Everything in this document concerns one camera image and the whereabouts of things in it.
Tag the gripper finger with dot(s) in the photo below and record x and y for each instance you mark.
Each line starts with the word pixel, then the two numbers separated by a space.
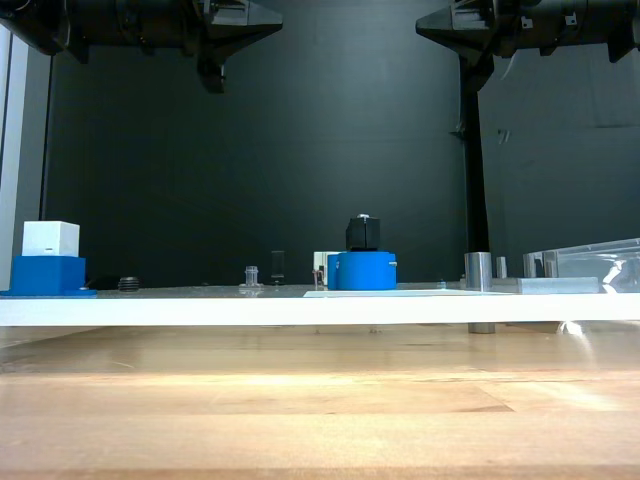
pixel 470 42
pixel 255 17
pixel 465 17
pixel 230 42

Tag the steel 16mm cylinder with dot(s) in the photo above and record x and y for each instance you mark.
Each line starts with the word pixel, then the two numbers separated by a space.
pixel 478 270

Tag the white taskboard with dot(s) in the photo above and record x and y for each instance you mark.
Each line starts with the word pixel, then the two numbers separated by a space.
pixel 250 310

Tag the black pillar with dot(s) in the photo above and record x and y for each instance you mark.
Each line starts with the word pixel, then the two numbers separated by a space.
pixel 474 175

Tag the clear plastic tub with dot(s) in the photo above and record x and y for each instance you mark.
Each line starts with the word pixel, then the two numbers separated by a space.
pixel 590 255

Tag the beige multi-pin connector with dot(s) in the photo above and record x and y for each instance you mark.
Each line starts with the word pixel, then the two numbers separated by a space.
pixel 320 262

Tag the black knurled screw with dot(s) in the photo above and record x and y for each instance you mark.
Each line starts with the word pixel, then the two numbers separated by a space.
pixel 129 283

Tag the grey aluminium slotted block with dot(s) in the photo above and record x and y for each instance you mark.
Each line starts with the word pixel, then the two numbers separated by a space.
pixel 560 286

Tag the small dark post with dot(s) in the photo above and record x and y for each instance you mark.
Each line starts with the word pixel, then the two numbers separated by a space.
pixel 278 262

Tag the blue clamp mount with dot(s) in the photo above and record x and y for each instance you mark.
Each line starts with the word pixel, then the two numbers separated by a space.
pixel 365 272

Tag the small blue mount white block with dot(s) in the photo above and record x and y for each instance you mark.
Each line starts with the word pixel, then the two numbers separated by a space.
pixel 47 275

